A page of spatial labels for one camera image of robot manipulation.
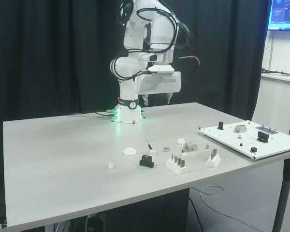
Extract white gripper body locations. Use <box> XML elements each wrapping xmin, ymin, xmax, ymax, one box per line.
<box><xmin>134</xmin><ymin>71</ymin><xmax>182</xmax><ymax>96</ymax></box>

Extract grey metal plug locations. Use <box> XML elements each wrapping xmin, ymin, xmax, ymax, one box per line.
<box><xmin>183</xmin><ymin>142</ymin><xmax>198</xmax><ymax>154</ymax></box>

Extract white large gear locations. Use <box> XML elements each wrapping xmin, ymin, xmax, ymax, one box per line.
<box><xmin>122</xmin><ymin>146</ymin><xmax>137</xmax><ymax>156</ymax></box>

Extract black D-SUB plug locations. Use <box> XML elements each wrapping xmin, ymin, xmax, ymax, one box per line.
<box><xmin>139</xmin><ymin>155</ymin><xmax>155</xmax><ymax>168</ymax></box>

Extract white three-peg holder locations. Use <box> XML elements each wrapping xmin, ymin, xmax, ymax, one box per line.
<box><xmin>164</xmin><ymin>159</ymin><xmax>190</xmax><ymax>175</ymax></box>

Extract white single-peg holder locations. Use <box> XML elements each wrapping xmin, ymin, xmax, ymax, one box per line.
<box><xmin>204</xmin><ymin>155</ymin><xmax>221</xmax><ymax>168</ymax></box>

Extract white task board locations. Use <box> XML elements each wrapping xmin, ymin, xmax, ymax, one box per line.
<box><xmin>197</xmin><ymin>119</ymin><xmax>290</xmax><ymax>161</ymax></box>

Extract black curtain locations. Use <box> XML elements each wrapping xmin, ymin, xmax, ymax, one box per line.
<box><xmin>0</xmin><ymin>0</ymin><xmax>274</xmax><ymax>219</ymax></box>

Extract white cabinet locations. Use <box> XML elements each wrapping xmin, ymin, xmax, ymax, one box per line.
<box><xmin>259</xmin><ymin>71</ymin><xmax>290</xmax><ymax>136</ymax></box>

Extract blue screen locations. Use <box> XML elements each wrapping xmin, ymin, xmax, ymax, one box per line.
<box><xmin>267</xmin><ymin>0</ymin><xmax>290</xmax><ymax>31</ymax></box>

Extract black table leg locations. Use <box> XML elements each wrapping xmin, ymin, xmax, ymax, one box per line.
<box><xmin>272</xmin><ymin>156</ymin><xmax>290</xmax><ymax>232</ymax></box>

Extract black base cables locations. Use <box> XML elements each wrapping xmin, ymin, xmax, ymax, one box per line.
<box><xmin>67</xmin><ymin>109</ymin><xmax>118</xmax><ymax>119</ymax></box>

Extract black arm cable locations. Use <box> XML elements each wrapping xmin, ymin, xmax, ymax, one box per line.
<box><xmin>117</xmin><ymin>0</ymin><xmax>202</xmax><ymax>83</ymax></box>

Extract grey floor cable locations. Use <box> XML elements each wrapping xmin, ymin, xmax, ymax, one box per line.
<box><xmin>191</xmin><ymin>185</ymin><xmax>279</xmax><ymax>228</ymax></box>

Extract black cables on cabinet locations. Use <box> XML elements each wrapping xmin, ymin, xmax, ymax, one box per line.
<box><xmin>261</xmin><ymin>69</ymin><xmax>290</xmax><ymax>79</ymax></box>

